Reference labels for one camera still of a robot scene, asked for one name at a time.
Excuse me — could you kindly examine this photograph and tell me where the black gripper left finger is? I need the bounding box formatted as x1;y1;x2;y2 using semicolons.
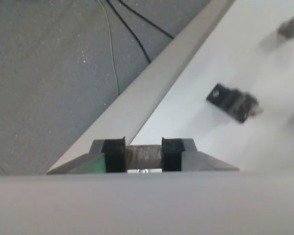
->
46;136;127;175

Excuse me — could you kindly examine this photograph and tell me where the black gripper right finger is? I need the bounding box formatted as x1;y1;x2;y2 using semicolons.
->
161;137;240;172

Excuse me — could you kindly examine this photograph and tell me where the white task board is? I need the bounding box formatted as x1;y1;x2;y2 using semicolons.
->
126;0;294;177

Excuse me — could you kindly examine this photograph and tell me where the black floor cable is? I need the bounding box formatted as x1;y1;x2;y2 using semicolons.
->
119;0;175;40
105;0;152;63

